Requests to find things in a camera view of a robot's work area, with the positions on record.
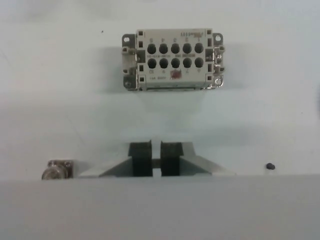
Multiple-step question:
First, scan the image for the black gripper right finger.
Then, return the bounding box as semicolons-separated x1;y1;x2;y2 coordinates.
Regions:
159;139;237;177

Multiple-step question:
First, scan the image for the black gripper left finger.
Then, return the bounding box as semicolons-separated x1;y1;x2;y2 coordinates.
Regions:
77;139;154;178

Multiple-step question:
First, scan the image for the metal BNC plug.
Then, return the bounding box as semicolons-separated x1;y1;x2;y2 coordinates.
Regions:
41;166;62;181

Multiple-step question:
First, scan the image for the white task board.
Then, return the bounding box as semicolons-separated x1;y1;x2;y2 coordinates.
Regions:
0;0;320;181

